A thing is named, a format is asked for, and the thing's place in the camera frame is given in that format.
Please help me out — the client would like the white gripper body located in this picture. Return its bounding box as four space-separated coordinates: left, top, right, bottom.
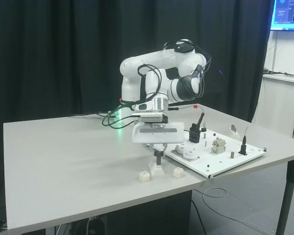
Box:
131 121 186 144

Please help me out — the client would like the white wedge peg holder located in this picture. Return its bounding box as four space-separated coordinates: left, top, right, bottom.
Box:
148 160 165 176

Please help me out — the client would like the white large gear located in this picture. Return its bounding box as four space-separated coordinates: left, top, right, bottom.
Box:
182 150 198 161

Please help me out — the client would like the small white cube holder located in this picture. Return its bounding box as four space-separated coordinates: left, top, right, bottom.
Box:
139 170 151 183
173 166 186 179

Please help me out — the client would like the white box with dark window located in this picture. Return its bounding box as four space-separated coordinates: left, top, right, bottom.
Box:
134 102 154 112

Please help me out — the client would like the black D-SUB plug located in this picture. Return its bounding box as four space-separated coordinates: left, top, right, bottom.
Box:
188 123 201 144

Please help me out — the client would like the metal connector block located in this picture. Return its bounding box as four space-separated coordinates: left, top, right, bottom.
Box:
211 139 226 155

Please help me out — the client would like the white task board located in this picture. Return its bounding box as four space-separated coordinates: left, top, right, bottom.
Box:
143 124 268 181

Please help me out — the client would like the white cabinet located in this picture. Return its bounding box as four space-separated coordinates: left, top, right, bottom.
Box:
249 72 294 142

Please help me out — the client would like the black curtain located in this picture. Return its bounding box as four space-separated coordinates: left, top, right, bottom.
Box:
0 0 276 221

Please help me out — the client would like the dark table leg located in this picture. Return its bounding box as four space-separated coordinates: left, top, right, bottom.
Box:
276 156 294 235

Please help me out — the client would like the blue screen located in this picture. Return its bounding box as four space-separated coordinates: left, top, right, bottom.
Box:
270 0 294 32

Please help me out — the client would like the silver wrist ring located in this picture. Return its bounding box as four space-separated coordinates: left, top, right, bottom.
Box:
153 97 169 112

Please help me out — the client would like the thin black rod on wire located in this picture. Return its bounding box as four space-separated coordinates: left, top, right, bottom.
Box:
168 104 206 128

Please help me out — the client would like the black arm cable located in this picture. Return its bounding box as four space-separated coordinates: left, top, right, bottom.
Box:
101 64 168 128

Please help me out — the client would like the black floor cable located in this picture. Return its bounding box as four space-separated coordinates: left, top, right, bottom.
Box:
191 199 209 235

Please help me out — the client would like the black base cable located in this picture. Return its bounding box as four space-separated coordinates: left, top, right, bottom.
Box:
72 111 118 119

